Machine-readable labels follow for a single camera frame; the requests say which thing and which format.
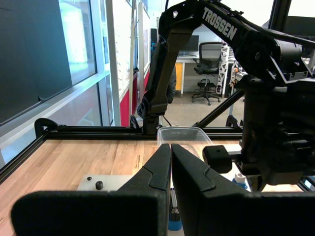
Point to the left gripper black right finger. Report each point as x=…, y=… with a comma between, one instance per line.
x=233, y=214

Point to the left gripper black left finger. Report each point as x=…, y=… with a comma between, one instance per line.
x=98, y=214

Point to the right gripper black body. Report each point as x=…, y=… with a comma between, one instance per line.
x=283, y=147

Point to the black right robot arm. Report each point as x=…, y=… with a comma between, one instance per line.
x=246, y=44

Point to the small black threaded stud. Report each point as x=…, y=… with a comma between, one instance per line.
x=99, y=185

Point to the white plastic board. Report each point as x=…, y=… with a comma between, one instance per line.
x=115, y=182

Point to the clear plastic tub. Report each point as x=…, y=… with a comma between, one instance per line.
x=182, y=135

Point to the white lattice structure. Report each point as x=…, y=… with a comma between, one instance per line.
x=223, y=68

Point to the black office chair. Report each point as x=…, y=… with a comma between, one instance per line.
x=208, y=64

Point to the white desk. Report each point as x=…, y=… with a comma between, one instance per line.
x=188, y=59

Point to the black monitor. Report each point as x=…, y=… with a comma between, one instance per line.
x=190, y=45

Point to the blue D-sub connector mount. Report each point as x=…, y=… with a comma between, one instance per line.
x=175, y=223

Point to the black aluminium frame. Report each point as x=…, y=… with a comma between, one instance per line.
x=98, y=130

